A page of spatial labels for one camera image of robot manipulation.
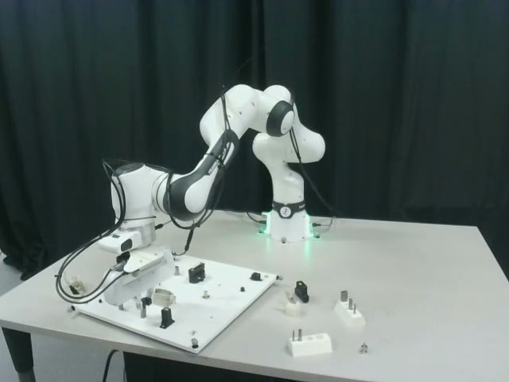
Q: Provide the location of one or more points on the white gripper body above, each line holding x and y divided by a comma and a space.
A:
127, 288

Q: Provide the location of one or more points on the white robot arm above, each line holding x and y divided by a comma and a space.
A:
286, 175

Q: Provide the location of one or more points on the thick metal round peg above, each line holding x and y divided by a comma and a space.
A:
300, 334

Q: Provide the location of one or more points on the white round peg holder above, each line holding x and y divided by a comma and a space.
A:
310, 347

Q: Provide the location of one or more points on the wide metal square peg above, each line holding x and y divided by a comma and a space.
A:
344, 297

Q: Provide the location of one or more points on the slim metal square peg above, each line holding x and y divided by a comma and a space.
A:
350, 305

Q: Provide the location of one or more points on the white square peg holder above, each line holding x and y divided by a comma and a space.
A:
350, 320

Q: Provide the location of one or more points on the white box with dark window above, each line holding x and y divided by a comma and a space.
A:
115, 242

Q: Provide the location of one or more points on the beige waterproof plug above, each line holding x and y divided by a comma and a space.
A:
79, 285

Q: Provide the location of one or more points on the small white plug holder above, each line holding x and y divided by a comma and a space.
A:
75, 295
293, 310

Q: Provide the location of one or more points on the white task board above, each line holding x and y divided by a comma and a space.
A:
222, 302

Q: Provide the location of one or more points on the black cabinet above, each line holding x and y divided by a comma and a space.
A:
179, 370

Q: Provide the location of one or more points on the dark table leg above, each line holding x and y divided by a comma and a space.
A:
18, 358

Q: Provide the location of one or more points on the clear Ethernet plug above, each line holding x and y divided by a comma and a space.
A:
289, 297

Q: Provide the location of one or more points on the black D-SUB plug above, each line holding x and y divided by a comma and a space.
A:
302, 290

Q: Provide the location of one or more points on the black curtains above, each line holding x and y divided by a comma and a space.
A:
79, 99

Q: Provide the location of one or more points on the metal BNC plug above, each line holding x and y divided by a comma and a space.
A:
363, 348

